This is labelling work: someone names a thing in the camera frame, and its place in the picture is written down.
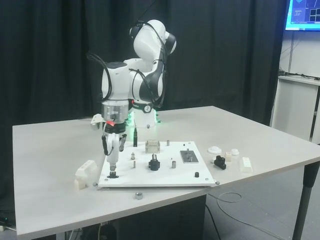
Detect black waterproof plug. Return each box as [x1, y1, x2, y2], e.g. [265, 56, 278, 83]
[147, 154, 161, 172]

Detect thin black rod on wire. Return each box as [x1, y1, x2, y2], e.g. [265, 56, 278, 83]
[100, 120, 116, 155]

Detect black cable on cabinet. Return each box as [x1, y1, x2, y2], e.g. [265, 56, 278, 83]
[278, 70, 320, 82]

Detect black table leg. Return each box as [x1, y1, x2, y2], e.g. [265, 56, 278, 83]
[292, 163, 315, 240]

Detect grey floor cable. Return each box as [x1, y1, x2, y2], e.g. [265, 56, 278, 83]
[206, 191, 294, 240]

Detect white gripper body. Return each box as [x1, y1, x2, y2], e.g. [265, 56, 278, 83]
[104, 132, 126, 165]

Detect white task board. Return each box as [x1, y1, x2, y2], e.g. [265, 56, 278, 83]
[92, 140, 220, 190]

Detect blue screen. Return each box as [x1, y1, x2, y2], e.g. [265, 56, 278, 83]
[283, 0, 320, 33]

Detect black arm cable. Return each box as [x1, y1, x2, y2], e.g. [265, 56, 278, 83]
[129, 21, 169, 108]

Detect long white holder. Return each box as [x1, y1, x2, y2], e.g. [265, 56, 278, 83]
[239, 156, 254, 173]
[75, 159, 99, 179]

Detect black D-SUB plug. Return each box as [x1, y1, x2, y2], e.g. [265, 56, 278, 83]
[213, 154, 227, 169]

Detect black curtains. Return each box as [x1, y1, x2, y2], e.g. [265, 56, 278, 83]
[0, 0, 286, 127]

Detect small white wrist camera box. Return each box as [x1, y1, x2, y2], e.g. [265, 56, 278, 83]
[90, 113, 104, 131]

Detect white cabinet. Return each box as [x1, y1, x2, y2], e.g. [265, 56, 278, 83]
[269, 74, 320, 146]

